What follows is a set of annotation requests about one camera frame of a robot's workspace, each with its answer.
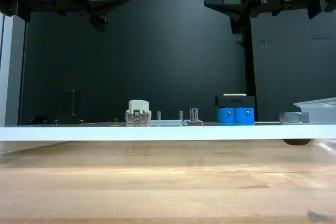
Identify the clear plastic tub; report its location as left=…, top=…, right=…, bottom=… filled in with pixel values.
left=293, top=97, right=336, bottom=125

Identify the aluminium bar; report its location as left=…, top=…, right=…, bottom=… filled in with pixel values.
left=151, top=120, right=185, bottom=127

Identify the black rubber board foot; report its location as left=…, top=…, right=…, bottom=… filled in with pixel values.
left=282, top=138, right=312, bottom=146

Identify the small metal socket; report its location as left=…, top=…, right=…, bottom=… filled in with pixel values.
left=183, top=107, right=204, bottom=126

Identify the grey window frame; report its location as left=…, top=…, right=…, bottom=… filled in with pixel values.
left=0, top=11, right=27, bottom=127

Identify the white board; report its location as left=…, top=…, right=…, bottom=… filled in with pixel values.
left=0, top=121, right=336, bottom=142

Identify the blue clamp block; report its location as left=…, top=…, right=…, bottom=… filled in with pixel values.
left=216, top=106, right=255, bottom=126

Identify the grey rectangular connector housing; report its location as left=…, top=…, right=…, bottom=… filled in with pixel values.
left=124, top=100, right=153, bottom=127

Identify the silver hex nut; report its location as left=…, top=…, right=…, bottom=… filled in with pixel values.
left=279, top=112, right=310, bottom=125

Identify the black connector with silver top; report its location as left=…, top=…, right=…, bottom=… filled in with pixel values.
left=215, top=93, right=256, bottom=109

